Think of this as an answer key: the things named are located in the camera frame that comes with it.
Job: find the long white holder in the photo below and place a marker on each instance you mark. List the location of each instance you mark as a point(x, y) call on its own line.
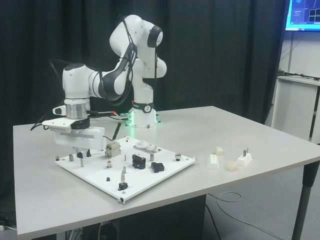
point(213, 162)

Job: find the metal square peg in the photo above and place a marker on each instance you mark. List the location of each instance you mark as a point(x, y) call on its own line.
point(71, 158)

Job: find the metal bolt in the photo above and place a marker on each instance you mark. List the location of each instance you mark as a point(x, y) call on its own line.
point(177, 157)

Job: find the black base metal plug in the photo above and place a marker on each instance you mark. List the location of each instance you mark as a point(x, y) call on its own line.
point(122, 185)

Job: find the white small gear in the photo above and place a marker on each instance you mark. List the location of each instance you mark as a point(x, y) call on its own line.
point(156, 150)

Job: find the white peg holder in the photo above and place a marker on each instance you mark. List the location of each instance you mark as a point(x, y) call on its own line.
point(243, 160)

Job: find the blue screen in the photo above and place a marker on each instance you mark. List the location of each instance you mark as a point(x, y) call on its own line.
point(303, 15)

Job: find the metal round peg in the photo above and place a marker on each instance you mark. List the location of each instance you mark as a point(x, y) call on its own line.
point(81, 162)

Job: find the white task board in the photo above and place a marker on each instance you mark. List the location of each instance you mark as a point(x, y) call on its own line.
point(100, 172)

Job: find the black plug with prongs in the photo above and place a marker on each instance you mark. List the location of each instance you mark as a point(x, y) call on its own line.
point(138, 162)

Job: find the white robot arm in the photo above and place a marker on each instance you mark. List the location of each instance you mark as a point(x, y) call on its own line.
point(142, 75)

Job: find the black curtain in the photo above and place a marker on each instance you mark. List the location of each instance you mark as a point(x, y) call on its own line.
point(225, 50)

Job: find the white medium gear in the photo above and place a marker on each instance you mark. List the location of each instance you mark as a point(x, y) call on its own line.
point(150, 149)

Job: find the black block plug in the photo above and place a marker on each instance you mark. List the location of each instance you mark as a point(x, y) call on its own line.
point(157, 167)

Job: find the metal BNC plug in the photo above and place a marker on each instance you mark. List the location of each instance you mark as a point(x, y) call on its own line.
point(109, 164)

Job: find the black table leg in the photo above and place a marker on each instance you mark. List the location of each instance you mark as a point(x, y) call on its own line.
point(303, 200)

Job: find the short metal cylinder peg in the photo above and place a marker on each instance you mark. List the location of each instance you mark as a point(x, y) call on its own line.
point(151, 158)

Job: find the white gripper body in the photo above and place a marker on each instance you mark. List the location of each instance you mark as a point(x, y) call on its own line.
point(82, 138)

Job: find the white large gear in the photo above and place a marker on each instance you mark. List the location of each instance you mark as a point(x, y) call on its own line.
point(141, 145)

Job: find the white cabinet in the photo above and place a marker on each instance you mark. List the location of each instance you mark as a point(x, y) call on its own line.
point(295, 105)

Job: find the small white round holder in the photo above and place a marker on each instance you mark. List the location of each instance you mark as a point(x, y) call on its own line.
point(219, 151)

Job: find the black rod with red tag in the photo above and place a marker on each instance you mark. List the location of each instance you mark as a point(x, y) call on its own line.
point(118, 127)

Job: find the small white cube holder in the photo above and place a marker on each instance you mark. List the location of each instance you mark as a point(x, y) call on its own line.
point(232, 166)

